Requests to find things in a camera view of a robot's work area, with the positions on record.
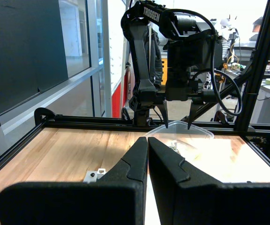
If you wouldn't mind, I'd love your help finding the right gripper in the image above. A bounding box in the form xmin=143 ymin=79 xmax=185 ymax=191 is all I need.
xmin=157 ymin=67 xmax=220 ymax=130

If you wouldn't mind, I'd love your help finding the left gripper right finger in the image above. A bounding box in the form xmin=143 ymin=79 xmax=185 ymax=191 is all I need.
xmin=148 ymin=136 xmax=270 ymax=225

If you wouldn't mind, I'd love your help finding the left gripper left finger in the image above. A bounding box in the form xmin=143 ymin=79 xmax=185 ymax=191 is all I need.
xmin=0 ymin=136 xmax=149 ymax=225

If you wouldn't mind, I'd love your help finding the beige HAN10-E connector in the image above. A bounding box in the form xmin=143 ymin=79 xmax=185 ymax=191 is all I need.
xmin=168 ymin=140 xmax=182 ymax=154

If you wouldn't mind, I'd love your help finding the clear plastic container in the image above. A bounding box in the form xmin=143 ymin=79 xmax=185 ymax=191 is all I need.
xmin=141 ymin=120 xmax=215 ymax=153

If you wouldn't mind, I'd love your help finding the yellow drawer cabinet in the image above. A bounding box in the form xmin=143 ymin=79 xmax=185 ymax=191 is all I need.
xmin=160 ymin=58 xmax=169 ymax=86

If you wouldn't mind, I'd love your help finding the dark hanging jacket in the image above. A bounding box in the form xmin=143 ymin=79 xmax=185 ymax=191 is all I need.
xmin=148 ymin=24 xmax=164 ymax=85

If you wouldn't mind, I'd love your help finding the red panel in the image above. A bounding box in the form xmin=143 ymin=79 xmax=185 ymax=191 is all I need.
xmin=111 ymin=72 xmax=130 ymax=118

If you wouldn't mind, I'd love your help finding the white robot figure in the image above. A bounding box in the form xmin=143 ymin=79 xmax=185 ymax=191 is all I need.
xmin=204 ymin=14 xmax=240 ymax=92

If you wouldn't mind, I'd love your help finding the white plastic bracket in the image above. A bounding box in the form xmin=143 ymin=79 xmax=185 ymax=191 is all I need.
xmin=83 ymin=168 xmax=107 ymax=184

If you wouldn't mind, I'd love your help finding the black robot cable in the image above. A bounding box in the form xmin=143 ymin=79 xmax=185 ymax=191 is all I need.
xmin=172 ymin=8 xmax=242 ymax=117

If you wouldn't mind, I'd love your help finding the black metal frame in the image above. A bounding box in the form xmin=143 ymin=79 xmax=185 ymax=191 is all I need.
xmin=0 ymin=0 xmax=270 ymax=185

